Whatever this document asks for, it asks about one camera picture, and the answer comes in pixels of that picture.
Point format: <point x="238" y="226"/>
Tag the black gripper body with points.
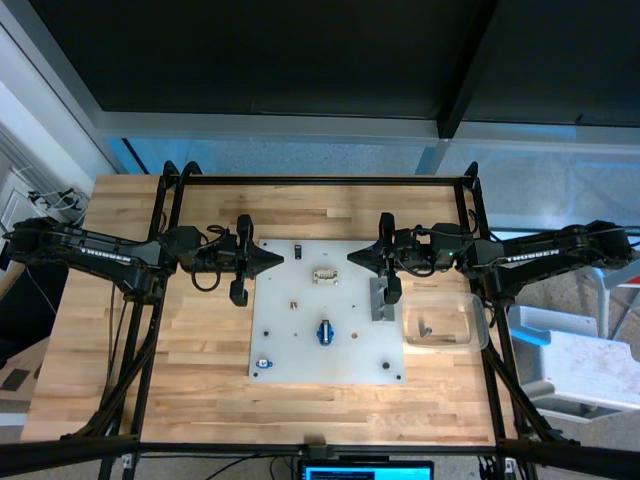
<point x="407" y="252"/>
<point x="232" y="252"/>

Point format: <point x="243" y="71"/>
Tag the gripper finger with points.
<point x="370" y="265"/>
<point x="370" y="252"/>
<point x="262" y="265"/>
<point x="262" y="253"/>

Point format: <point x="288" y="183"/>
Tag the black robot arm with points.
<point x="530" y="257"/>
<point x="100" y="252"/>

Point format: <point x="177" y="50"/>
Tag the white taskboard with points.
<point x="300" y="360"/>

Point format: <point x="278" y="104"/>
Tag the beige multi-pin connector housing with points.
<point x="325" y="277"/>

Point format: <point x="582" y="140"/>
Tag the clear plastic tub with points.
<point x="450" y="310"/>

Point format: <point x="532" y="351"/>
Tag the black clamp plug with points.
<point x="325" y="332"/>

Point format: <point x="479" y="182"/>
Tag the blue round holder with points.
<point x="318" y="334"/>

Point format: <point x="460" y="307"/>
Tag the small blue square holder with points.
<point x="270" y="364"/>

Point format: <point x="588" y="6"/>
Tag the black room pillar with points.
<point x="465" y="75"/>

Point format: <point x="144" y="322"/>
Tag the laptop screen with blue edge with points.
<point x="365" y="472"/>

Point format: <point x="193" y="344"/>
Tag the white step stool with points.
<point x="590" y="365"/>

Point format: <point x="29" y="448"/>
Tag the black metal table frame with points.
<point x="320" y="180"/>

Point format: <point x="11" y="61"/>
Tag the black table-edge camera mount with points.
<point x="317" y="448"/>

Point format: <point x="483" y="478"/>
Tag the grey metal chair frame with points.
<point x="602" y="310"/>

